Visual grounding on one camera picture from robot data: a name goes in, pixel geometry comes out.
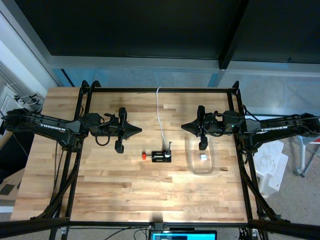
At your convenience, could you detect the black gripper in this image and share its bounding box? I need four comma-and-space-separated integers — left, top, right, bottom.
106, 107, 143, 154
180, 104, 224, 151

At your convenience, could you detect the black vise with red knob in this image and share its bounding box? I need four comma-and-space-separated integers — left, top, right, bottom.
141, 149, 173, 164

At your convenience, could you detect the clear plastic tub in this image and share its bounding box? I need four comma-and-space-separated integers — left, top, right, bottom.
184, 136, 221, 179

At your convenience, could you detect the white stepped foam block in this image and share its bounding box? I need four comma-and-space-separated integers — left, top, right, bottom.
253, 139, 288, 200

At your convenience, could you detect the laptop screen blue edge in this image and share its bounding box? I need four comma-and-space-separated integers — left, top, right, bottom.
149, 229, 218, 240

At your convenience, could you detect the cardboard box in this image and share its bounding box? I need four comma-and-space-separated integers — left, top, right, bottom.
0, 167, 26, 208

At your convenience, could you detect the white receptacle cable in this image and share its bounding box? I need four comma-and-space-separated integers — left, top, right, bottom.
155, 86, 169, 151

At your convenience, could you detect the black metal frame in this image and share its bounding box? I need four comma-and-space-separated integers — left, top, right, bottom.
0, 79, 320, 240

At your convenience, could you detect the black table-edge camera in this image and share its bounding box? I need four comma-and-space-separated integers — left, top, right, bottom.
149, 217, 168, 230

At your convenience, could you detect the black and white cable bundle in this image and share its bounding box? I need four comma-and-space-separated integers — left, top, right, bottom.
12, 92, 43, 107

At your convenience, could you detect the grey metal chair frame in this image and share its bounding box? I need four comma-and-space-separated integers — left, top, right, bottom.
292, 134, 320, 179

